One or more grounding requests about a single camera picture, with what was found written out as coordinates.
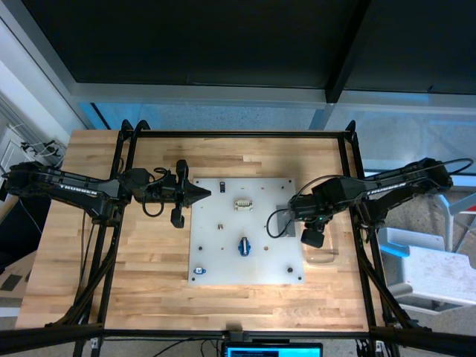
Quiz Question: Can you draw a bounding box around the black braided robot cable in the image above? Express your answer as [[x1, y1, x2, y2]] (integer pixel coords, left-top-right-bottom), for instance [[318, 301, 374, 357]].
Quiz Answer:
[[142, 200, 165, 218]]

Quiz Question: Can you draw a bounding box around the grey metal stand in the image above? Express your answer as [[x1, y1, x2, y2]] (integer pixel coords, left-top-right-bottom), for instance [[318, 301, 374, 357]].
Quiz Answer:
[[440, 191, 476, 254]]

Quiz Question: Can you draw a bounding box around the white taskboard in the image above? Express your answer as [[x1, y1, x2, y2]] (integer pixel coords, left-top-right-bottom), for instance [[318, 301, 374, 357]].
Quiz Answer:
[[187, 177, 306, 286]]

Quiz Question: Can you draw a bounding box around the black and white cable bundle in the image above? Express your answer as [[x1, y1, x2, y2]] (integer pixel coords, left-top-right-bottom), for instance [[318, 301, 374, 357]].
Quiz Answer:
[[20, 139, 67, 161]]

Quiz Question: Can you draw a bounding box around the black camera bracket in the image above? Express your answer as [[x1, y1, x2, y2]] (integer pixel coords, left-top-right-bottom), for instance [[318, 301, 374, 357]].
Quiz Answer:
[[226, 323, 245, 341]]

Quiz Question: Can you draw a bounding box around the blue round clamp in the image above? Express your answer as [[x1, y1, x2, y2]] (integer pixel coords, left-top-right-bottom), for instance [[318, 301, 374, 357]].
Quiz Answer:
[[236, 236, 253, 257]]

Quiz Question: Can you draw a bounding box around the laptop screen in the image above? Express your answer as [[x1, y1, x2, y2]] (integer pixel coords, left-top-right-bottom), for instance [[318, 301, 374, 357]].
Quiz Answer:
[[222, 341, 324, 357]]

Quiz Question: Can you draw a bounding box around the white plastic step stool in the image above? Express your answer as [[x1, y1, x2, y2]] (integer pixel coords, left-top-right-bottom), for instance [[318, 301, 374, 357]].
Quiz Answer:
[[378, 225, 476, 317]]

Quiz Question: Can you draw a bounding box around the black aluminium frame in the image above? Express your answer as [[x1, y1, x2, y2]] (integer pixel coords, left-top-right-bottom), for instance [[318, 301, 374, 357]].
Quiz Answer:
[[0, 118, 476, 357]]

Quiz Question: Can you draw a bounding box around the grey metal cylinder holder block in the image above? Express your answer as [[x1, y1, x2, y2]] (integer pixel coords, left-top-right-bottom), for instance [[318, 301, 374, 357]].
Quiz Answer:
[[275, 204, 297, 239]]

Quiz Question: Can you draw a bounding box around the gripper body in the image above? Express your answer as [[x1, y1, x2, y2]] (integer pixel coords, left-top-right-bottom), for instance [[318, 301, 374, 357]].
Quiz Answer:
[[161, 159, 195, 228], [289, 193, 332, 249]]

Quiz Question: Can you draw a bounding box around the clear plastic tub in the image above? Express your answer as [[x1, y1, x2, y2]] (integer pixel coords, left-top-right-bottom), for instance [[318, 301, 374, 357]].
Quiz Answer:
[[300, 213, 341, 267]]

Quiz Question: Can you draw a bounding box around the brown cardboard sheet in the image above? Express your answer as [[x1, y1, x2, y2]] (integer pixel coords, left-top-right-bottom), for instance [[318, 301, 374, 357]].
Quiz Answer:
[[0, 251, 39, 299]]

